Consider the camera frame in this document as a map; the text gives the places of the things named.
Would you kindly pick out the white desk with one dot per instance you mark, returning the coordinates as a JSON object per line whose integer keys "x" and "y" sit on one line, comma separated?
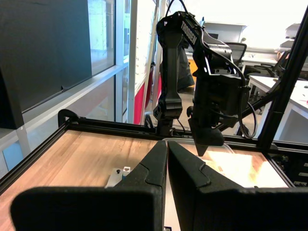
{"x": 260, "y": 59}
{"x": 264, "y": 80}

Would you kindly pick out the blue mount with white block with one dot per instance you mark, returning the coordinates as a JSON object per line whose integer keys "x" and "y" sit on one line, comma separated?
{"x": 126, "y": 169}

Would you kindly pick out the black wall post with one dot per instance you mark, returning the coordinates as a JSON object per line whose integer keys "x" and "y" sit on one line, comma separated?
{"x": 9, "y": 108}

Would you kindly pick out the red panel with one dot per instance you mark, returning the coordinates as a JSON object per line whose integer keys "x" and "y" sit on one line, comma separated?
{"x": 139, "y": 103}

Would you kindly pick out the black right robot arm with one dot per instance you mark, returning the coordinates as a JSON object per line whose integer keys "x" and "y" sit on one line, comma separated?
{"x": 172, "y": 72}

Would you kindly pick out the dark hanging jacket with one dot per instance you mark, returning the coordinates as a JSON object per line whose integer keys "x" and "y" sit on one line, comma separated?
{"x": 186, "y": 74}

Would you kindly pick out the silver window frame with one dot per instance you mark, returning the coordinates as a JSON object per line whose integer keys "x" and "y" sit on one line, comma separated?
{"x": 72, "y": 91}

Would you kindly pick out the black aluminium table frame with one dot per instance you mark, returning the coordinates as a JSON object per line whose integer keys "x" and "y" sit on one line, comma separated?
{"x": 108, "y": 122}

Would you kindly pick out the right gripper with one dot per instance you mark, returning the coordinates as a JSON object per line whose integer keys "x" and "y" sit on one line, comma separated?
{"x": 216, "y": 96}

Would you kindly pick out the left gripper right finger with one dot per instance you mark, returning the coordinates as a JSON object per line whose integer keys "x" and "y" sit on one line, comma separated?
{"x": 240, "y": 211}

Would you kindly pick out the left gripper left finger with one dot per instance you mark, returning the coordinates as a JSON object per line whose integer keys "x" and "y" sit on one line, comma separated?
{"x": 96, "y": 209}

